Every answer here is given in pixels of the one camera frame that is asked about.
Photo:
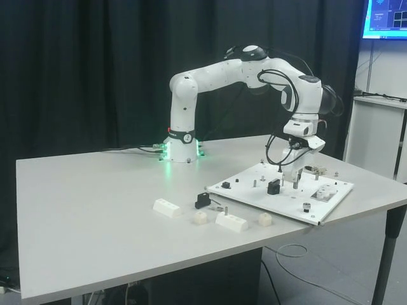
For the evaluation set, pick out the grey D-SUB plug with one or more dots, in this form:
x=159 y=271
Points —
x=313 y=170

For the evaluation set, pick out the small metal plug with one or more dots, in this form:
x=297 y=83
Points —
x=216 y=208

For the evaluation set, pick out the white small gear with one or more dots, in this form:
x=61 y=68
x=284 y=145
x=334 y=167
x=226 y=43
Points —
x=320 y=192

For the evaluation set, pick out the black box under table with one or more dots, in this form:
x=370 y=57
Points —
x=175 y=279

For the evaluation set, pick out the metal BNC plug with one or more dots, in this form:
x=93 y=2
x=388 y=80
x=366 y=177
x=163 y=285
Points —
x=306 y=207

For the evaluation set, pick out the blue screen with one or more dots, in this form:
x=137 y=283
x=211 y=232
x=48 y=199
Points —
x=386 y=17

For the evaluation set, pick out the white task board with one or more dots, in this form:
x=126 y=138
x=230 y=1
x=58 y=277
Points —
x=248 y=193

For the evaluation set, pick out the small white cube holder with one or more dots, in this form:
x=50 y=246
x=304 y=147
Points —
x=200 y=219
x=266 y=220

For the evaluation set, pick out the white medium gear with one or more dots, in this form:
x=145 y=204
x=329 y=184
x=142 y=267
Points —
x=327 y=191

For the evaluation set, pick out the black plug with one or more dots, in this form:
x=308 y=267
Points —
x=202 y=200

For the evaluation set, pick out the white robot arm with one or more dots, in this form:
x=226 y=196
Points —
x=222 y=71

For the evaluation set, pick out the large dark metal peg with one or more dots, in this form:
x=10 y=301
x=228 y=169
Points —
x=317 y=174

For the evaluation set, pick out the white cabinet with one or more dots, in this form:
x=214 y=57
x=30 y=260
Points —
x=375 y=136

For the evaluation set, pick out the black curtains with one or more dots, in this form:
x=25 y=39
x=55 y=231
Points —
x=79 y=63

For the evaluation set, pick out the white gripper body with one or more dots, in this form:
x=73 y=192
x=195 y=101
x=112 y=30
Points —
x=294 y=160

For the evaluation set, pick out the white large gear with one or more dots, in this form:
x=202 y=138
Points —
x=333 y=189

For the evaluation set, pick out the long white peg holder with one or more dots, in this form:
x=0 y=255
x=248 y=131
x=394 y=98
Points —
x=167 y=208
x=232 y=224

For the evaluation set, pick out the dark table leg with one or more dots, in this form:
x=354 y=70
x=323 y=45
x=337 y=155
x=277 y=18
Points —
x=386 y=254

